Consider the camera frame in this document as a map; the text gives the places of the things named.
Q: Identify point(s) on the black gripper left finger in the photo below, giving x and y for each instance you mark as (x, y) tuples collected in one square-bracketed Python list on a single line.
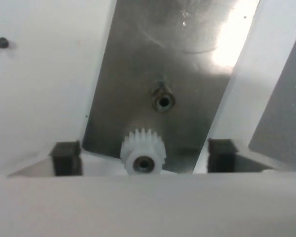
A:
[(66, 158)]

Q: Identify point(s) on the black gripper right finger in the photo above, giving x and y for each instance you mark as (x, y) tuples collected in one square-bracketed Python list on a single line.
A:
[(222, 155)]

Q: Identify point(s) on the white small gear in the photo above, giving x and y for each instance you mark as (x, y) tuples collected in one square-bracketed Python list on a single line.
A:
[(143, 158)]

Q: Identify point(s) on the white task board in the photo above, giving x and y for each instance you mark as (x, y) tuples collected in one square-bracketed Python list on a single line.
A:
[(39, 86)]

